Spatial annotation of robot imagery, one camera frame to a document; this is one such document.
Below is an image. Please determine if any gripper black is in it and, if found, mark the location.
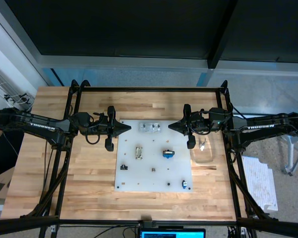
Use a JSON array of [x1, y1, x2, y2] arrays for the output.
[[168, 104, 209, 150], [92, 106, 132, 152]]

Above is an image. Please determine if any blue D-sub connector block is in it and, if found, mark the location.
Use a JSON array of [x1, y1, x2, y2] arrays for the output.
[[162, 148, 176, 160]]

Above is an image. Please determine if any white taskboard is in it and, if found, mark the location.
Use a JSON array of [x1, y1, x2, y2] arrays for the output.
[[113, 119, 194, 193]]

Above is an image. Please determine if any aluminium bar block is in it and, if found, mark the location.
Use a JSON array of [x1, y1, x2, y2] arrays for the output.
[[138, 121, 162, 134]]

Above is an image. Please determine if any clear plastic tub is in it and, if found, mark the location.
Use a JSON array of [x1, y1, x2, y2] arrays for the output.
[[190, 131, 214, 166]]

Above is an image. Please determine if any black overhead beam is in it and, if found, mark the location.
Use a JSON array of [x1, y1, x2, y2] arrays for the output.
[[208, 0, 239, 69]]

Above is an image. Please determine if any blue laptop screen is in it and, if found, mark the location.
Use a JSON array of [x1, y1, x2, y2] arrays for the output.
[[138, 228, 206, 238]]

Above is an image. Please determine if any grey metal stand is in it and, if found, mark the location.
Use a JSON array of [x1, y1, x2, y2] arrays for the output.
[[278, 122, 298, 177]]

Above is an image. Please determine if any brown cardboard box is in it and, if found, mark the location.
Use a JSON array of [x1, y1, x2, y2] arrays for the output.
[[0, 166, 15, 199]]

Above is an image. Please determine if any arm looping cable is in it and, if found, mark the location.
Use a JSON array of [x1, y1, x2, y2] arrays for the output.
[[188, 108, 207, 136]]

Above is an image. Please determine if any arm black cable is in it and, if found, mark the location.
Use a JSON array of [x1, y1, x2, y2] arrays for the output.
[[85, 127, 102, 145]]

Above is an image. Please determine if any black aluminium frame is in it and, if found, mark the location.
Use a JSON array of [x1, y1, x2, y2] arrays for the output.
[[0, 79, 298, 238]]

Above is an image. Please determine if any arm long cable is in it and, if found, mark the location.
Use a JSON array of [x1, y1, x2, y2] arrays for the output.
[[230, 105, 250, 120]]

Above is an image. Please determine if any small black camera box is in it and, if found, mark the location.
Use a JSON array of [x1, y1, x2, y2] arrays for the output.
[[141, 215, 153, 228]]

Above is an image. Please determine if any black plug cable bundle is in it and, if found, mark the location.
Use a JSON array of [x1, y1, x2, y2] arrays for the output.
[[3, 93, 32, 106]]

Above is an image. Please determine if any thin black floor cable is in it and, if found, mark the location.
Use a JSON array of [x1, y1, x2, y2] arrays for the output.
[[122, 224, 140, 238]]

